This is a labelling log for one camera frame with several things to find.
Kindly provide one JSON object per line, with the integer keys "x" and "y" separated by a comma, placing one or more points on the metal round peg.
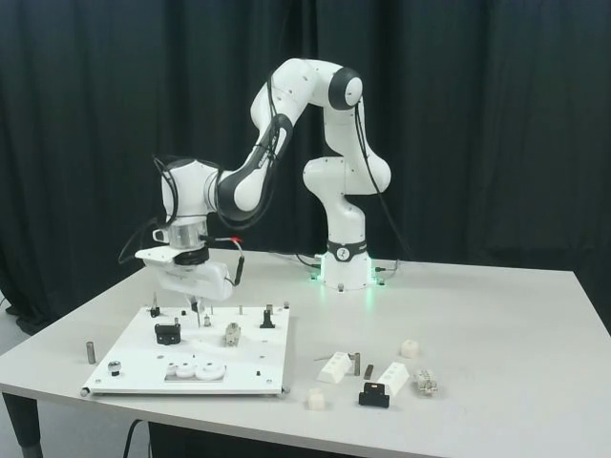
{"x": 90, "y": 353}

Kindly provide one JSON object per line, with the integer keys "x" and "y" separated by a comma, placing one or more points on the dark square peg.
{"x": 368, "y": 372}

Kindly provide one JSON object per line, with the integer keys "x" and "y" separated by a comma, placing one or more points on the dark table leg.
{"x": 23, "y": 424}

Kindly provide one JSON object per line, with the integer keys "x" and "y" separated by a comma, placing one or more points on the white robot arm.
{"x": 339, "y": 210}

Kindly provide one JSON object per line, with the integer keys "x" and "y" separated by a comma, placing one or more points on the white large gear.
{"x": 208, "y": 370}

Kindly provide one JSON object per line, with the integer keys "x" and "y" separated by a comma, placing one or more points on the white task board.
{"x": 133, "y": 353}

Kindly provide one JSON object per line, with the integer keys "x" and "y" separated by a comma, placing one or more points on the white peg holder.
{"x": 334, "y": 367}
{"x": 394, "y": 377}

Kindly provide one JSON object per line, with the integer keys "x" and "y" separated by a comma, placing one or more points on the flat white mounting plate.
{"x": 153, "y": 255}

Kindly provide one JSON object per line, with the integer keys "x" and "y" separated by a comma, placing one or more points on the metal connector plug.
{"x": 426, "y": 381}

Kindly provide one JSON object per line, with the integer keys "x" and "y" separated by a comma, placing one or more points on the black curtain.
{"x": 71, "y": 95}

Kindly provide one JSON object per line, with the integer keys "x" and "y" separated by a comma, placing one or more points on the white medium gear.
{"x": 184, "y": 369}

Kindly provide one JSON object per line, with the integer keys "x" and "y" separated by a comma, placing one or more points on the black D-SUB plug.
{"x": 373, "y": 394}

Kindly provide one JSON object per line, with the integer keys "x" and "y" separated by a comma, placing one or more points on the metal square peg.
{"x": 355, "y": 363}

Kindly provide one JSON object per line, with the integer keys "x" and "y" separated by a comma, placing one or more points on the white small gear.
{"x": 171, "y": 368}

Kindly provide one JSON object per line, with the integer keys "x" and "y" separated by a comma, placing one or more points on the thin black rod red tag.
{"x": 241, "y": 268}

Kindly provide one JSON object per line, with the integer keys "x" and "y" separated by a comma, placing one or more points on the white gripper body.
{"x": 205, "y": 281}

